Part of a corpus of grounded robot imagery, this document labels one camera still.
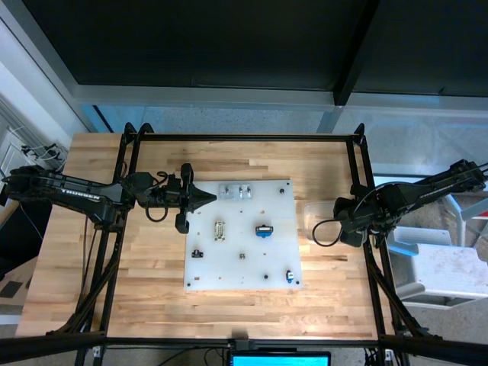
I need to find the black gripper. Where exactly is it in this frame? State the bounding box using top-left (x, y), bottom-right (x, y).
top-left (333, 185), bottom-right (367, 247)
top-left (166, 163), bottom-right (217, 235)

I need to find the clear plastic tub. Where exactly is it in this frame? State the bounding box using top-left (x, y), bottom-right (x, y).
top-left (303, 201), bottom-right (344, 242)

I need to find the aluminium plate with bars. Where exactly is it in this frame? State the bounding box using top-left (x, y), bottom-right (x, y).
top-left (218, 184), bottom-right (253, 202)

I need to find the white board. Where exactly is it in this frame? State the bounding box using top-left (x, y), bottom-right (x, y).
top-left (184, 178), bottom-right (304, 293)

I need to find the white plastic chair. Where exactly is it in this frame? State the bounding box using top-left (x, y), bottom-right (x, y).
top-left (388, 182), bottom-right (488, 310)

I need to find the blue screen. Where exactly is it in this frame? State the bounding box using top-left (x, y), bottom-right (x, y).
top-left (228, 351), bottom-right (332, 366)

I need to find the cardboard box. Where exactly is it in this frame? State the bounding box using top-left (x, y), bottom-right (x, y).
top-left (0, 255), bottom-right (39, 317)

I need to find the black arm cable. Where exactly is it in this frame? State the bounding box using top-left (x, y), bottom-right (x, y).
top-left (311, 218), bottom-right (343, 248)
top-left (146, 204), bottom-right (169, 223)

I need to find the black table camera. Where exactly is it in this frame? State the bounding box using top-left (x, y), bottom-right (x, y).
top-left (231, 330), bottom-right (261, 352)

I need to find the black metal frame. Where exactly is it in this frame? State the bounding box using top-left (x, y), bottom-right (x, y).
top-left (0, 121), bottom-right (488, 366)

